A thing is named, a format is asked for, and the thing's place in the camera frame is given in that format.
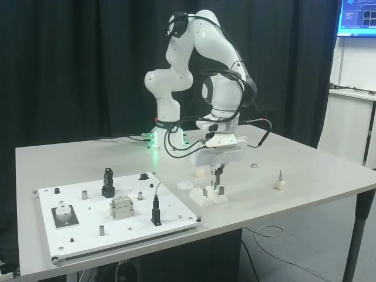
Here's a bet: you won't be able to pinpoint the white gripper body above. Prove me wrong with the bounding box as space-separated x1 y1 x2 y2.
190 137 246 169

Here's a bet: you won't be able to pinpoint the wide white peg holder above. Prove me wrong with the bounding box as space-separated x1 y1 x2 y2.
189 183 216 207

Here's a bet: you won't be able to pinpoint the beige multi-pin connector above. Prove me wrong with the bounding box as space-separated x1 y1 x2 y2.
109 197 132 220

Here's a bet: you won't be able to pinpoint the black D-SUB plug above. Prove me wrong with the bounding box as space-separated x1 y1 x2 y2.
100 167 116 198

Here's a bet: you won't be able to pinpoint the white task board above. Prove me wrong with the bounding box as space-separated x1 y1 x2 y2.
31 169 204 266

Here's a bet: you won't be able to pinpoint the white cabinet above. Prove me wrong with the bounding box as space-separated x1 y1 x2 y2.
327 84 376 171

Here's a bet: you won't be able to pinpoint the grey table leg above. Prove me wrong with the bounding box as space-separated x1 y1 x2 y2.
343 191 369 282

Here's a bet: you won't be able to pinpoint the white medium gear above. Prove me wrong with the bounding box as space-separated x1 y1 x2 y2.
55 200 73 226

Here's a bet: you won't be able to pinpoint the black curtains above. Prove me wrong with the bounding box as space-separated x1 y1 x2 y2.
0 0 344 267

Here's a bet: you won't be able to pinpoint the blue monitor screen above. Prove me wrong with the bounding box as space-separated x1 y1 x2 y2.
337 0 376 38

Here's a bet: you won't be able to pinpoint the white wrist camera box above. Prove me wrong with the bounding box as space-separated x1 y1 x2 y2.
196 117 240 135

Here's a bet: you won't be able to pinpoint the thin black rod with wire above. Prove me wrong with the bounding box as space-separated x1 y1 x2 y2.
240 117 273 148

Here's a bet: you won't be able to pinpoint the black looped cable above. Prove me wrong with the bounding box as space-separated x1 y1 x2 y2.
163 116 215 160

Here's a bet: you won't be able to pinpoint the black plug with grey cable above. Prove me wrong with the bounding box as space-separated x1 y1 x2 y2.
150 181 163 227

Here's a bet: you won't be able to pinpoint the grey floor cable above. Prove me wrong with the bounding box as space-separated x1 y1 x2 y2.
243 225 298 282

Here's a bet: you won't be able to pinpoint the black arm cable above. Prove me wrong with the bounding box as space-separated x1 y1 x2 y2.
166 11 259 119

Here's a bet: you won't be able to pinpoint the black cable on table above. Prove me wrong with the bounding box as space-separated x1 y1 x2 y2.
99 134 154 145

